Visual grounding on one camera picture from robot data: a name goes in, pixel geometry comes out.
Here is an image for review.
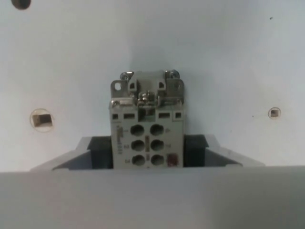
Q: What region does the white task board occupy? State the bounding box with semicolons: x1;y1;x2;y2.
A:
0;0;305;171

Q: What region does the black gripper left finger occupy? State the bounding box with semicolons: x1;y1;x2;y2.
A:
30;135;115;171

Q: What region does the grey waterproof plug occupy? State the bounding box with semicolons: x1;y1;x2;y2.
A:
110;78;187;170

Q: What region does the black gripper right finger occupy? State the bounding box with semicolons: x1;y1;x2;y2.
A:
185;134;266;168

